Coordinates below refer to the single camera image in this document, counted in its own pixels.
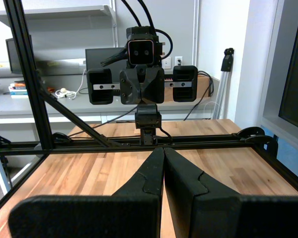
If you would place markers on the blue panel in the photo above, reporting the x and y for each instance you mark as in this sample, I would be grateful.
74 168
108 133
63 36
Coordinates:
293 156

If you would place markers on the grey desk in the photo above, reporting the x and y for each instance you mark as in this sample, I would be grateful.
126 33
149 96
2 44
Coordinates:
20 106

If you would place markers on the white wall outlet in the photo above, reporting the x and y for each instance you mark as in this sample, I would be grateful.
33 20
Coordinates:
167 63
178 60

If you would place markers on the small orange object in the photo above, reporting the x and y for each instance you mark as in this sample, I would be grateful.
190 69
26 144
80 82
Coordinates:
51 89

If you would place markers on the black aluminium frame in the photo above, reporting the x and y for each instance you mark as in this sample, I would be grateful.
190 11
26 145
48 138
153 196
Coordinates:
27 74

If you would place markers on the white wall shelf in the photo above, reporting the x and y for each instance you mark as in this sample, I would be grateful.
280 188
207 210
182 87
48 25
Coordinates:
52 13

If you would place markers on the silver stand with black top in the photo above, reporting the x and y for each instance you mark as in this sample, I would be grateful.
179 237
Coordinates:
227 59

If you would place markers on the white wall conduit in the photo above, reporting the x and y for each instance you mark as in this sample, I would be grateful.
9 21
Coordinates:
195 29

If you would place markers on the black corner bracket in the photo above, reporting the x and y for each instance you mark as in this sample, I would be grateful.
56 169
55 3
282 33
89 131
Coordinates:
250 132
265 145
62 137

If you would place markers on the stack of books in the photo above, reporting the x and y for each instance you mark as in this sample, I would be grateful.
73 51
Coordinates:
17 91

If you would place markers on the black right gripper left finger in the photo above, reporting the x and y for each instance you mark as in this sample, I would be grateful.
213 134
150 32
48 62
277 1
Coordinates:
89 218

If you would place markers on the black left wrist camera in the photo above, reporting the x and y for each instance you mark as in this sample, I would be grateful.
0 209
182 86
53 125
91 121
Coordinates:
140 53

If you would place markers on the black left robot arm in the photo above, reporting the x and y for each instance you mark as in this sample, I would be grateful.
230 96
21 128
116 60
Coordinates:
148 119

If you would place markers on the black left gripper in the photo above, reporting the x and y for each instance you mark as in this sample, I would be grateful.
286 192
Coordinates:
100 86

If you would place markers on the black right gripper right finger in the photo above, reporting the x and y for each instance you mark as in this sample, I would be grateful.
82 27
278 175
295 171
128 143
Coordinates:
238 218

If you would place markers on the dark computer monitor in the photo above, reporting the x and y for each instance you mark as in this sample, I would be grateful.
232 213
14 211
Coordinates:
99 58
11 57

